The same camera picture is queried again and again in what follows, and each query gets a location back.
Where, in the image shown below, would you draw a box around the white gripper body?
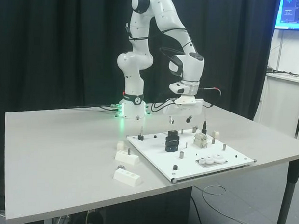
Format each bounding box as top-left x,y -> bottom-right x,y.
161,97 -> 204,118

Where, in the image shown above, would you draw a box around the white peg holder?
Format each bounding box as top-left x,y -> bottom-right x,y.
112,169 -> 144,187
114,150 -> 140,165

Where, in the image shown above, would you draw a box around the flat white mounting plate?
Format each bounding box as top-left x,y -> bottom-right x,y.
174,95 -> 197,106

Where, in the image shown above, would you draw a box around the black waterproof plug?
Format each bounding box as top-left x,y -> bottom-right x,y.
202,113 -> 209,134

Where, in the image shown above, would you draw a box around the black D-SUB plug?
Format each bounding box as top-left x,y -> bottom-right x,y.
164,129 -> 180,153

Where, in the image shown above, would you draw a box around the beige connector block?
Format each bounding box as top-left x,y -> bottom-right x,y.
193,132 -> 209,147

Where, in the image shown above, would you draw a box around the white task board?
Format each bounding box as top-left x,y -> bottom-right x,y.
124,124 -> 258,187

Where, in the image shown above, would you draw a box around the white large gear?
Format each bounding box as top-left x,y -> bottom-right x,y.
212,154 -> 225,165

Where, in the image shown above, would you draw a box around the black under-table cabinet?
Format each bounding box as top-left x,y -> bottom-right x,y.
52,180 -> 193,224

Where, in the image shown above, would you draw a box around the white cabinet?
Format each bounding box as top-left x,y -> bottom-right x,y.
258,71 -> 299,142

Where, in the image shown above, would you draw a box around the black table leg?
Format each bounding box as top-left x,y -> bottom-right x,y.
275,160 -> 299,224

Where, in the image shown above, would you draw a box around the black curtains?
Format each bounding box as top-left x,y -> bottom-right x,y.
0,0 -> 283,149

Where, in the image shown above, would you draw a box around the blue screen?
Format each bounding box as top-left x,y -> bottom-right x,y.
274,0 -> 299,31

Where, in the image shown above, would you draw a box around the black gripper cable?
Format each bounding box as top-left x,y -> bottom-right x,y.
150,97 -> 176,114

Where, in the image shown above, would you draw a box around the silver wrist ring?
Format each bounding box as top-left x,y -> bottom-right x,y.
181,81 -> 200,96

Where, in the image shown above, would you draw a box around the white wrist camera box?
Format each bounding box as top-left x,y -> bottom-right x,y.
168,81 -> 189,95

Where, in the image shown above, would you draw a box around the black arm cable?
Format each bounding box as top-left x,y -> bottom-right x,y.
125,22 -> 192,70

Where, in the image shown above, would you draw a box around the black base cable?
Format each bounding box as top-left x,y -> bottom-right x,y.
75,102 -> 122,113

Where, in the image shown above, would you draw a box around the black floor cable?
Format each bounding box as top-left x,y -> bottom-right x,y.
190,196 -> 204,224

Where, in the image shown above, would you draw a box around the grey floor cable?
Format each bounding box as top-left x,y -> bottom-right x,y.
201,184 -> 285,222

